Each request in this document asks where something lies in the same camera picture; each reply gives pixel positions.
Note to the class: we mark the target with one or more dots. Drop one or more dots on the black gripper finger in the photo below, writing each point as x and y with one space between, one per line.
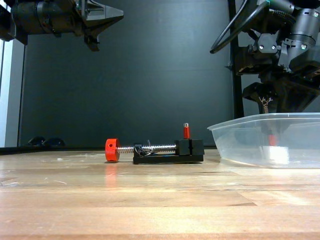
290 97
105 15
252 91

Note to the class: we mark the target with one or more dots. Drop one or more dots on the red RCA socket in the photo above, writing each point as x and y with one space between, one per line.
187 132

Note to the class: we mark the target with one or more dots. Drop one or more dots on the small white block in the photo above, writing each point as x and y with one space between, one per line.
275 153

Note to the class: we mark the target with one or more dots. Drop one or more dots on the clear plastic tub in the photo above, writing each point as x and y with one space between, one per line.
300 155

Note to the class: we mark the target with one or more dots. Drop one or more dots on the black clamp with red knob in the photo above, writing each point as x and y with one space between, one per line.
165 158

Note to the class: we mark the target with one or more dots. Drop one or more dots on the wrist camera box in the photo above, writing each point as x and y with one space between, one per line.
267 45

